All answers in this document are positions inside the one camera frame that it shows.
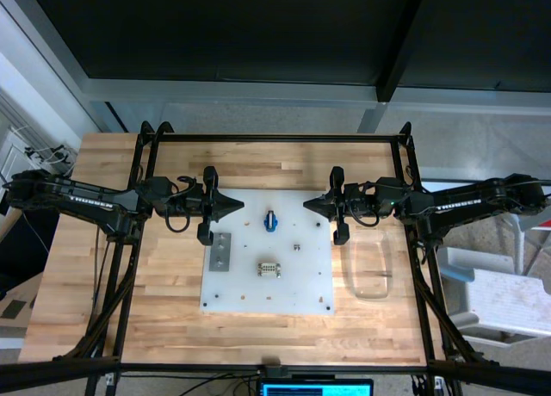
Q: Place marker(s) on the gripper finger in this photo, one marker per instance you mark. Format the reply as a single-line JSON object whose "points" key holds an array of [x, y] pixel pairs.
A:
{"points": [[323, 210], [226, 210], [323, 200], [226, 200]]}

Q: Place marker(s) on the clear plastic tub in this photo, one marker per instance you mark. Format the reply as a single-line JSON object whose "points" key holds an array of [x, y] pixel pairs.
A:
{"points": [[370, 284]]}

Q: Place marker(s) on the white plug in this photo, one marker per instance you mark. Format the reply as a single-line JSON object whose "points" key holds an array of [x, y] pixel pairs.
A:
{"points": [[270, 220]]}

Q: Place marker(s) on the black flat pad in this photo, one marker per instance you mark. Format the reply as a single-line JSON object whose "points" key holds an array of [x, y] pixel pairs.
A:
{"points": [[13, 309]]}

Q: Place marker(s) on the beige HAN10-E connector insert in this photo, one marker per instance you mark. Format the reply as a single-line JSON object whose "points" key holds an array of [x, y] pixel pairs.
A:
{"points": [[270, 270]]}

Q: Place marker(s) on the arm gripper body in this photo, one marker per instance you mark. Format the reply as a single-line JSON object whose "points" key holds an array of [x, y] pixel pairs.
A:
{"points": [[208, 206], [340, 206]]}

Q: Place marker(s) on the white mounting board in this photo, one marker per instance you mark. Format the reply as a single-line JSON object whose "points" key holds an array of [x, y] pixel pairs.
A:
{"points": [[241, 284]]}

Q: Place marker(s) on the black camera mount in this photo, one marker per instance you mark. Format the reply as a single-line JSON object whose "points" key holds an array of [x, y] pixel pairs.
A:
{"points": [[271, 368]]}

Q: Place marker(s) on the black wall column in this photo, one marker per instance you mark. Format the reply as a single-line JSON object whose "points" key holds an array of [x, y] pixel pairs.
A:
{"points": [[400, 38]]}

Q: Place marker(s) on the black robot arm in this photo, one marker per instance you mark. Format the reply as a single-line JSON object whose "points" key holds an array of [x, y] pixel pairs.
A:
{"points": [[465, 204], [86, 200]]}

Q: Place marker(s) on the black table frame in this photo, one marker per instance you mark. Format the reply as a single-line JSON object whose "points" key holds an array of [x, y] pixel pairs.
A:
{"points": [[193, 365]]}

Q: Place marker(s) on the power strip with plugs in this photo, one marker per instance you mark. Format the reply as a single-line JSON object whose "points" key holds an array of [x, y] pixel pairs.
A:
{"points": [[58, 155]]}

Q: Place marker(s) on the blue-edged screen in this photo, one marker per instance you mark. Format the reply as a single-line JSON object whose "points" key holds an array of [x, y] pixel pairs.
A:
{"points": [[314, 389]]}

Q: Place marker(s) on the white step stool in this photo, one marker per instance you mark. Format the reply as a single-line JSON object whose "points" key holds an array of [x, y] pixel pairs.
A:
{"points": [[503, 292]]}

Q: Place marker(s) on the grey metal bar with posts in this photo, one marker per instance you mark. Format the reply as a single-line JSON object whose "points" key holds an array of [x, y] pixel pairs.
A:
{"points": [[213, 251]]}

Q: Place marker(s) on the blue plug holder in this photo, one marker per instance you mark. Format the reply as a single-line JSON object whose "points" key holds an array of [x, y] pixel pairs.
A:
{"points": [[264, 224]]}

